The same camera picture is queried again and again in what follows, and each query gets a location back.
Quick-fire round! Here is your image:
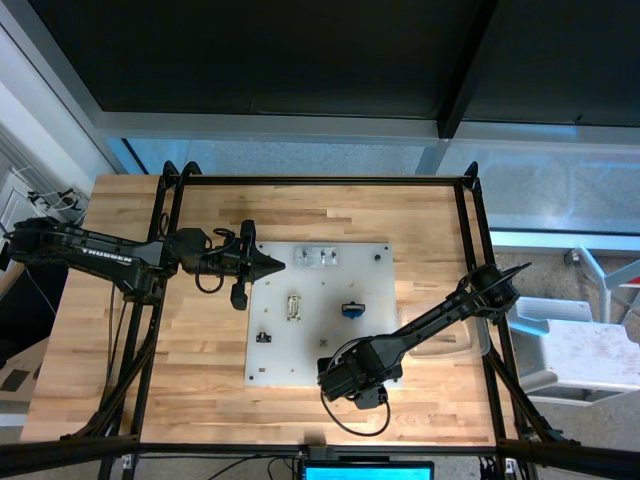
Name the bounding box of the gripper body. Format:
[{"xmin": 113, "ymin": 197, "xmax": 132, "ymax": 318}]
[
  {"xmin": 219, "ymin": 219, "xmax": 258, "ymax": 311},
  {"xmin": 344, "ymin": 339, "xmax": 404, "ymax": 411}
]

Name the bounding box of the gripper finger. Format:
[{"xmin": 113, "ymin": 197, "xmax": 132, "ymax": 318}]
[
  {"xmin": 255, "ymin": 264, "xmax": 287, "ymax": 284},
  {"xmin": 255, "ymin": 247, "xmax": 287, "ymax": 267}
]

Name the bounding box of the clear plastic tub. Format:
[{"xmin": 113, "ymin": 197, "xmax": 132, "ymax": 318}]
[{"xmin": 397, "ymin": 303, "xmax": 491, "ymax": 362}]

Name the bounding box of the white board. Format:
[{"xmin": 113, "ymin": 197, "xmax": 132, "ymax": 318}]
[{"xmin": 243, "ymin": 241, "xmax": 404, "ymax": 389}]

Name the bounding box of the blue laptop screen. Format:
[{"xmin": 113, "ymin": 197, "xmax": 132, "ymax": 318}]
[{"xmin": 298, "ymin": 459, "xmax": 436, "ymax": 480}]

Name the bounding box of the white plastic stool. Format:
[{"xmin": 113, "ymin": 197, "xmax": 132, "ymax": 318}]
[{"xmin": 509, "ymin": 297, "xmax": 640, "ymax": 407}]

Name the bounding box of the cardboard box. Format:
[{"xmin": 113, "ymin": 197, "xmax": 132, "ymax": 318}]
[{"xmin": 0, "ymin": 337, "xmax": 51, "ymax": 404}]

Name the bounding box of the black pillar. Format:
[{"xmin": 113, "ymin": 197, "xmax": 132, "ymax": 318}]
[{"xmin": 437, "ymin": 0, "xmax": 501, "ymax": 140}]

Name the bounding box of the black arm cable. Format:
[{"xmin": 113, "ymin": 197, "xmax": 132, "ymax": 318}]
[
  {"xmin": 321, "ymin": 393, "xmax": 392, "ymax": 438},
  {"xmin": 193, "ymin": 269, "xmax": 225, "ymax": 295}
]

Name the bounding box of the black table frame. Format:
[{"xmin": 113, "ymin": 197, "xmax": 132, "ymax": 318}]
[{"xmin": 0, "ymin": 159, "xmax": 640, "ymax": 480}]

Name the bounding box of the grey metal chair frame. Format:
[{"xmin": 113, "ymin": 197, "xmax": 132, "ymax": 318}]
[{"xmin": 563, "ymin": 244, "xmax": 640, "ymax": 326}]

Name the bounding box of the grey metal wall post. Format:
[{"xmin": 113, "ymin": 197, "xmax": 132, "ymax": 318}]
[{"xmin": 0, "ymin": 0, "xmax": 119, "ymax": 174}]

